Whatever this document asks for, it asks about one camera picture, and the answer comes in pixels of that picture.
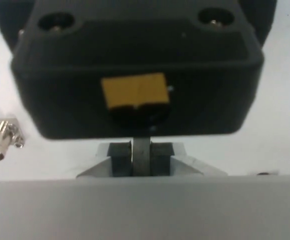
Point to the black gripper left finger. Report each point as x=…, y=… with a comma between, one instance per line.
x=119, y=160

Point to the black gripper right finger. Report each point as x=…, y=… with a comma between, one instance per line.
x=161, y=160

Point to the metal square peg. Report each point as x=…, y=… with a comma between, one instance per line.
x=141, y=157

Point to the black D-SUB plug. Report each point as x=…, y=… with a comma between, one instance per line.
x=197, y=87

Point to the white task board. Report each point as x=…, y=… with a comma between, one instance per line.
x=279, y=125

